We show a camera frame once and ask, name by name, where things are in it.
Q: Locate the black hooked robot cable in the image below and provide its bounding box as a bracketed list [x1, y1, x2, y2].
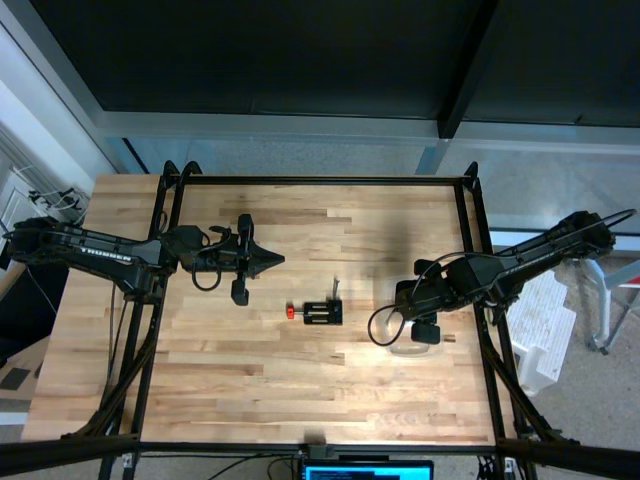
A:
[202, 224, 235, 251]

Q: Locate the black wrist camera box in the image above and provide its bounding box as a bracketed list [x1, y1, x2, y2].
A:
[393, 278, 419, 315]

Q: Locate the grey metal stand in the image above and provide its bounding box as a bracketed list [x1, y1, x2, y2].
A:
[569, 252, 640, 357]

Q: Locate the black aluminium frame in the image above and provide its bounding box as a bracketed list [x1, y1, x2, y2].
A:
[0, 159, 640, 480]

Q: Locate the black arching robot cable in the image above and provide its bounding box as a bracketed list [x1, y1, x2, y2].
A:
[412, 251, 474, 291]

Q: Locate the small black pad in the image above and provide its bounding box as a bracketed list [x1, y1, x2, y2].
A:
[0, 367, 31, 391]

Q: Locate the black and white cable bundle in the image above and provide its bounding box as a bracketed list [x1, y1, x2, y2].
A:
[27, 187, 84, 211]

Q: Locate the laptop screen with blue edge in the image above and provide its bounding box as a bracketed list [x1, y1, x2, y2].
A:
[299, 459, 435, 480]

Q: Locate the black vise with orange knob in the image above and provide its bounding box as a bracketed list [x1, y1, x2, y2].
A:
[286, 299, 345, 326]

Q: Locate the clear plastic tub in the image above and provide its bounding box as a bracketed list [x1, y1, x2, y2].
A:
[384, 308, 444, 358]

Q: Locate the black elbow robot cable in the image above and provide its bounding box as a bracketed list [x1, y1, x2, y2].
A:
[597, 208, 638, 236]

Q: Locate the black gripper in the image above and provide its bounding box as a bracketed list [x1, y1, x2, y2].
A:
[205, 214, 287, 307]
[410, 259, 451, 345]

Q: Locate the black low camera mount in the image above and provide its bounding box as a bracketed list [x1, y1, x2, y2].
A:
[303, 433, 335, 459]

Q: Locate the black camera cable loop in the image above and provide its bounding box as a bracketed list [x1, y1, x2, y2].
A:
[191, 267, 225, 293]
[367, 303, 409, 347]

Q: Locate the white plastic step block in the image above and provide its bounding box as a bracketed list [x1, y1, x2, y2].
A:
[507, 272, 576, 397]

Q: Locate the black bulky object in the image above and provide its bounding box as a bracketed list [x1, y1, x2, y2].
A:
[0, 264, 69, 366]

